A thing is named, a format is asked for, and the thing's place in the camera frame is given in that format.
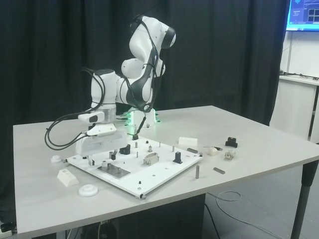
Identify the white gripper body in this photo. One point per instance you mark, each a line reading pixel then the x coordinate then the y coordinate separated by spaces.
pixel 102 145

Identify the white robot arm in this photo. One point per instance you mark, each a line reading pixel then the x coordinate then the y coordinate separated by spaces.
pixel 135 39

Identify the white small gear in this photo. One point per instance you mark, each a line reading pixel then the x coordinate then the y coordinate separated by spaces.
pixel 104 165

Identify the white large gear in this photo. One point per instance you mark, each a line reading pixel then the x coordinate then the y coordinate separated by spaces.
pixel 88 191

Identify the white medium gear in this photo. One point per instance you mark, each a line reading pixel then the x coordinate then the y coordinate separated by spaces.
pixel 56 159

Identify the white flat mounting plate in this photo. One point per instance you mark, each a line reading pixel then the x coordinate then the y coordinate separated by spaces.
pixel 103 129

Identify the white peg holder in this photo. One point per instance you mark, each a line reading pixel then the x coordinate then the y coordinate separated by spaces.
pixel 188 140
pixel 67 177

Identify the white task board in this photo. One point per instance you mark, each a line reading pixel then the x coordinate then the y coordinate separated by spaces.
pixel 154 174

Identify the metal round peg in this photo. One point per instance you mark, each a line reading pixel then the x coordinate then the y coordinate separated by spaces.
pixel 197 172

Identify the white waterproof plug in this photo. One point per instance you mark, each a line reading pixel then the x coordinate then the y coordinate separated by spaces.
pixel 212 152

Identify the metal square peg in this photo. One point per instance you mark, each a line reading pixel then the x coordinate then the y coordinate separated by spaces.
pixel 218 169

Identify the black curtains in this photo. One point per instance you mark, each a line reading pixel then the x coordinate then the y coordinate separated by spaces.
pixel 49 49

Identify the black D-SUB plug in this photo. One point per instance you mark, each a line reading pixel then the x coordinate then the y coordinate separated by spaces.
pixel 231 142

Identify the dark table leg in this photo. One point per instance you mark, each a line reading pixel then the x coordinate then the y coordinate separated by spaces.
pixel 305 194

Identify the blue screen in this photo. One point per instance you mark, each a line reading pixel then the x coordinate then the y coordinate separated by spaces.
pixel 302 15

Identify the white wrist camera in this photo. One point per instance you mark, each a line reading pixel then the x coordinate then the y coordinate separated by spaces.
pixel 92 117

